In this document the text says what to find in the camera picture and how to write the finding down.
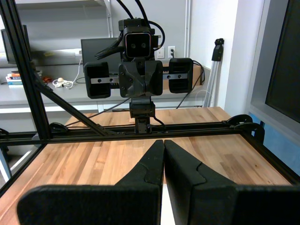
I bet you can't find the white cable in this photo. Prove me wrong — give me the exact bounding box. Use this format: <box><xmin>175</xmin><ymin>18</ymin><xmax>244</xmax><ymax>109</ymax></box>
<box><xmin>52</xmin><ymin>76</ymin><xmax>82</xmax><ymax>90</ymax></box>

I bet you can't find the stack of books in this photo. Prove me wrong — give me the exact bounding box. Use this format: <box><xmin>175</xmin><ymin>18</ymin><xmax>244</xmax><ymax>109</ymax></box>
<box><xmin>6</xmin><ymin>72</ymin><xmax>23</xmax><ymax>89</ymax></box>

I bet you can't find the grey tripod with black head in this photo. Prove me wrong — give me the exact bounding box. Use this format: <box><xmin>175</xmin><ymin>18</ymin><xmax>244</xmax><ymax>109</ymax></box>
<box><xmin>203</xmin><ymin>38</ymin><xmax>226</xmax><ymax>109</ymax></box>

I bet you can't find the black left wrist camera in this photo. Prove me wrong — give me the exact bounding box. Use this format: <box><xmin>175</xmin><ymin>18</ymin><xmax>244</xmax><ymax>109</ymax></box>
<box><xmin>119</xmin><ymin>18</ymin><xmax>156</xmax><ymax>59</ymax></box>

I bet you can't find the black monitor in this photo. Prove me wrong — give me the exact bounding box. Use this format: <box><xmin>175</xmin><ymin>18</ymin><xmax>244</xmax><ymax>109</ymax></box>
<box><xmin>1</xmin><ymin>24</ymin><xmax>31</xmax><ymax>64</ymax></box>
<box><xmin>81</xmin><ymin>38</ymin><xmax>122</xmax><ymax>73</ymax></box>

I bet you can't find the black left camera cable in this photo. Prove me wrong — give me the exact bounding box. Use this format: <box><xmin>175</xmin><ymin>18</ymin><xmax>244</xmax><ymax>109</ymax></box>
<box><xmin>116</xmin><ymin>0</ymin><xmax>150</xmax><ymax>22</ymax></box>

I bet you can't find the short black cable loop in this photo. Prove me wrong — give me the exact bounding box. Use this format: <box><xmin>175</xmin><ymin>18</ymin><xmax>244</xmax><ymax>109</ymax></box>
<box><xmin>150</xmin><ymin>21</ymin><xmax>166</xmax><ymax>51</ymax></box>

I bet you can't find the white task board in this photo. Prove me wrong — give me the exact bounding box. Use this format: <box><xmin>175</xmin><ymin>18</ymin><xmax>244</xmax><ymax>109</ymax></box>
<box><xmin>161</xmin><ymin>184</ymin><xmax>176</xmax><ymax>225</ymax></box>

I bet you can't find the black aluminium table frame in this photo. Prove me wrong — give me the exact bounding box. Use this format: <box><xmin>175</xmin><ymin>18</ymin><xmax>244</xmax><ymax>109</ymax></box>
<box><xmin>0</xmin><ymin>0</ymin><xmax>300</xmax><ymax>197</ymax></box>

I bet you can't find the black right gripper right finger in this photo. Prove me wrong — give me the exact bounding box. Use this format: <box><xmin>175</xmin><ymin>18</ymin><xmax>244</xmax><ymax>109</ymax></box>
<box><xmin>165</xmin><ymin>140</ymin><xmax>300</xmax><ymax>225</ymax></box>

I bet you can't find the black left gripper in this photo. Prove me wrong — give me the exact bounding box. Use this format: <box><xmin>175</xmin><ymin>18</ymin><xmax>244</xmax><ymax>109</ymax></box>
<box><xmin>83</xmin><ymin>58</ymin><xmax>194</xmax><ymax>99</ymax></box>

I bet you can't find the grey desk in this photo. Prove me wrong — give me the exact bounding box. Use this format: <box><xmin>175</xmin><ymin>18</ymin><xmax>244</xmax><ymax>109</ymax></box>
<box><xmin>0</xmin><ymin>79</ymin><xmax>207</xmax><ymax>115</ymax></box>

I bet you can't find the black left arm looped cable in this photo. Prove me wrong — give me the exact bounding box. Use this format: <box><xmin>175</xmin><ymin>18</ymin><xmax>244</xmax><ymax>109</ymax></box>
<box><xmin>95</xmin><ymin>38</ymin><xmax>124</xmax><ymax>60</ymax></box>

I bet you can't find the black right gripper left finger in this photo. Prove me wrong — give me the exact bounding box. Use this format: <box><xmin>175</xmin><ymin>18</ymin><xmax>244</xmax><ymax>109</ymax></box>
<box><xmin>17</xmin><ymin>140</ymin><xmax>165</xmax><ymax>225</ymax></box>

